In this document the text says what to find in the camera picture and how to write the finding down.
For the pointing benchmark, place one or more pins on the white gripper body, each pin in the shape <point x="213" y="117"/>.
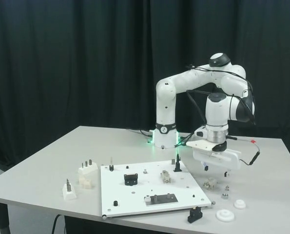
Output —
<point x="222" y="159"/>

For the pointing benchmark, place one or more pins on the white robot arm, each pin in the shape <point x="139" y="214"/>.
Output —
<point x="164" y="109"/>

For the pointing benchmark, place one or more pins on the beige waterproof plug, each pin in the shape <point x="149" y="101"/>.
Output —
<point x="210" y="183"/>

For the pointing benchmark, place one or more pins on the metal BNC plug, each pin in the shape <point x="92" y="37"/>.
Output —
<point x="227" y="188"/>

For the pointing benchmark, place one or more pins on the black Ethernet plug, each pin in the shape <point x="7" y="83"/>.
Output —
<point x="178" y="167"/>

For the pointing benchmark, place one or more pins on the white medium gear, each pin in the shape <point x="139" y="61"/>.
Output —
<point x="239" y="204"/>

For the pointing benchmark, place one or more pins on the white large gear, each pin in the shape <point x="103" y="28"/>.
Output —
<point x="224" y="215"/>

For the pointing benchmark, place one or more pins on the black D-SUB plug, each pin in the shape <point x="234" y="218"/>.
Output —
<point x="194" y="214"/>

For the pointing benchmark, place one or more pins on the white small gear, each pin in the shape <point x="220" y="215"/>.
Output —
<point x="147" y="199"/>

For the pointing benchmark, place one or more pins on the white task board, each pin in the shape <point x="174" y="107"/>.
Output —
<point x="115" y="195"/>

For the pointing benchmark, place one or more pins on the black USB plug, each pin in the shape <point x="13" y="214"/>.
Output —
<point x="111" y="167"/>

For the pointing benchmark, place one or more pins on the small cream holder block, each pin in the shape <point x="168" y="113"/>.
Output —
<point x="82" y="180"/>
<point x="88" y="184"/>

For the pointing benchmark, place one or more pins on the white three-peg holder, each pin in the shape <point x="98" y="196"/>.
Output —
<point x="87" y="170"/>

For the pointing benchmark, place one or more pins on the dark under-table panel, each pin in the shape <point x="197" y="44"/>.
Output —
<point x="98" y="225"/>

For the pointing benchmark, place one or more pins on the metal square peg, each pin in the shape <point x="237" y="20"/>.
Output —
<point x="68" y="185"/>

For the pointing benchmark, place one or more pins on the white wedge peg holder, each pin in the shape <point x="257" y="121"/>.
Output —
<point x="69" y="195"/>

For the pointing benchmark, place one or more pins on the black curtains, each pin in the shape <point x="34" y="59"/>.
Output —
<point x="62" y="61"/>

